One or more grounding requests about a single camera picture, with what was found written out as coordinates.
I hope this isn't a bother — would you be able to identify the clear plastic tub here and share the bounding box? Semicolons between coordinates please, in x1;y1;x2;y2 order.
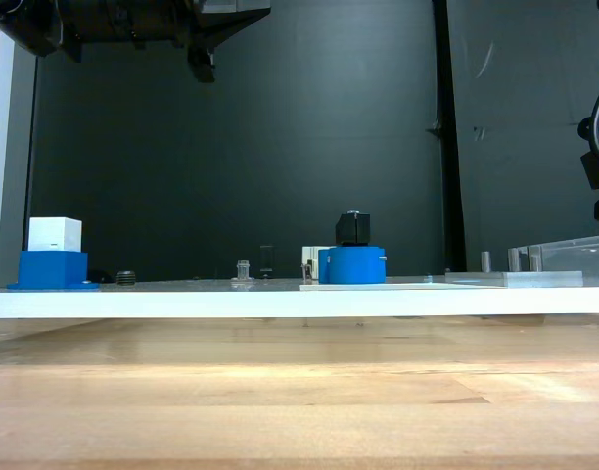
507;233;599;295

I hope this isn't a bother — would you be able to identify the grey metal block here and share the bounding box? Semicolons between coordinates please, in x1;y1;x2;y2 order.
444;269;585;290

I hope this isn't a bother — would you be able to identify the white cube plug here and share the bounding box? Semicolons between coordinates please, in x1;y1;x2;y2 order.
27;216;84;255

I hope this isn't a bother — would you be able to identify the black D-sub connector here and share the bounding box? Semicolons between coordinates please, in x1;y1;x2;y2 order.
333;209;371;246

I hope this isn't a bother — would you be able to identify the white task board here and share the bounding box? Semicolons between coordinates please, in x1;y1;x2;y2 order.
0;279;599;320

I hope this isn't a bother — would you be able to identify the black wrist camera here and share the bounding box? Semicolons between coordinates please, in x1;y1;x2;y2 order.
580;151;599;191

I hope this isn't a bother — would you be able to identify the black camera cable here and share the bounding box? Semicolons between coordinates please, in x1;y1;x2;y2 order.
577;75;599;165

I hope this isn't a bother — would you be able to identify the blue round connector mount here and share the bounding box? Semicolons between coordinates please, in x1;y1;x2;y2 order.
318;244;389;285

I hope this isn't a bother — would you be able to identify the blue square mount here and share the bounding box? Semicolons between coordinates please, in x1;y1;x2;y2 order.
6;250;101;291

